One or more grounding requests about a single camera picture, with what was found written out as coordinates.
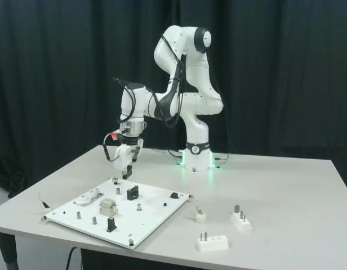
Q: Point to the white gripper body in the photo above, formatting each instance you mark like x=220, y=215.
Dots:
x=123, y=156

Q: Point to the black D-SUB plug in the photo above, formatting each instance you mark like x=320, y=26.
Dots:
x=132, y=194

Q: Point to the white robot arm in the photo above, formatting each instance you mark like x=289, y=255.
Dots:
x=199, y=123

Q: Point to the metal waterproof plug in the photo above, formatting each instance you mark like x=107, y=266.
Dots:
x=115, y=180

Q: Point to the thick metal round peg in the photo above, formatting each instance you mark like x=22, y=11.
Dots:
x=117, y=190

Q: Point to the white small gear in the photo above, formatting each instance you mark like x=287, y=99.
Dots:
x=97, y=191

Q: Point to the metal BNC plug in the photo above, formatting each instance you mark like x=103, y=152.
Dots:
x=139, y=207

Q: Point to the white medium gear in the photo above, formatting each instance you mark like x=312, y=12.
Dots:
x=92, y=195

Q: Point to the grey metal connector block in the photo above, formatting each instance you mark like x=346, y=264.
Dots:
x=108, y=208

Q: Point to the white task board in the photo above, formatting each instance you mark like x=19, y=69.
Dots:
x=151, y=213

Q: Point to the white large gear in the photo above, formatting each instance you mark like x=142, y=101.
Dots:
x=83, y=200

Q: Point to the small white plug holder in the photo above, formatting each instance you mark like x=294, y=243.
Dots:
x=48, y=209
x=201, y=218

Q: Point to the white long peg holder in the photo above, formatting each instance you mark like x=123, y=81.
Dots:
x=212, y=243

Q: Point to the black curtain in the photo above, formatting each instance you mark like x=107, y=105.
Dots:
x=49, y=70

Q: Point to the large metal square peg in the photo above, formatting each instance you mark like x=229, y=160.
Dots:
x=236, y=209

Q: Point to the white stepped peg holder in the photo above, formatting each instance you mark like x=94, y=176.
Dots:
x=241, y=224

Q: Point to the black table leg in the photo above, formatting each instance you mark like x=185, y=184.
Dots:
x=7, y=247

